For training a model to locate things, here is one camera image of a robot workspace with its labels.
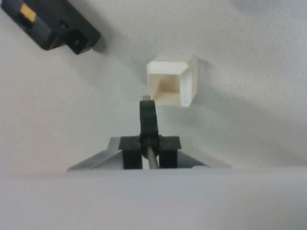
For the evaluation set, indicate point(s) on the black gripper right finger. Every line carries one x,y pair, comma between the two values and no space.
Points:
168,153

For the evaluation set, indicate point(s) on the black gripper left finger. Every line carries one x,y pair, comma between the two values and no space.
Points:
129,153

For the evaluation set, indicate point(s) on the black USB plug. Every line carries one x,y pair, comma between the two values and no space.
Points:
148,119

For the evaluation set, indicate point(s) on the white square plug holder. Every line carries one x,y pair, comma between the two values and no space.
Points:
189,81

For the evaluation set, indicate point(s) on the black D-SUB plug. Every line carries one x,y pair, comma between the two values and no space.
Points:
48,26

